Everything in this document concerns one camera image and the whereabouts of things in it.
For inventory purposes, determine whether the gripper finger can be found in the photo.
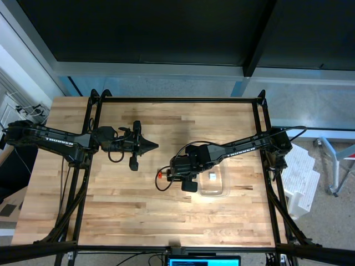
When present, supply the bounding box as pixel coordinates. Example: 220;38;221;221
137;145;159;157
138;135;159;146

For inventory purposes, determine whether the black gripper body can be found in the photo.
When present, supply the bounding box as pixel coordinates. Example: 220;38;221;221
118;120;143;171
176;168;199;193

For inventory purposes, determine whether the black vise with orange knob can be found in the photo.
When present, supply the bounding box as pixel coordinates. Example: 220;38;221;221
157;169;182;183

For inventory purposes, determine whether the clear plastic tub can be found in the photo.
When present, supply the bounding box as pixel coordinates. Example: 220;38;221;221
197;159;231;198

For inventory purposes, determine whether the laptop screen with blue edge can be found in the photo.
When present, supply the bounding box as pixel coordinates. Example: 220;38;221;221
165;255;241;266

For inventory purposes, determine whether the white stepped foam block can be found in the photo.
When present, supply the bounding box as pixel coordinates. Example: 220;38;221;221
280;146;321;221

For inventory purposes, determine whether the brown cardboard box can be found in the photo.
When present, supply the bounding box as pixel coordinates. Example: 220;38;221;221
0;185;28;222

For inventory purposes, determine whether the gripper black cable loop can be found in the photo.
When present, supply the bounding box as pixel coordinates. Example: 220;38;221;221
107;149;125;163
154;165;180;192

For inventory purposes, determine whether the black metal table frame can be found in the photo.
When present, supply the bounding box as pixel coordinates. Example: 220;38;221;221
0;88;355;266

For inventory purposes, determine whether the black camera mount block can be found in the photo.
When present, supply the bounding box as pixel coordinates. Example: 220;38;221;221
165;240;184;255

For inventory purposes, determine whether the grey metal stand frame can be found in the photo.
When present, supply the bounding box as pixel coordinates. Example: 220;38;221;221
313;136;355;198

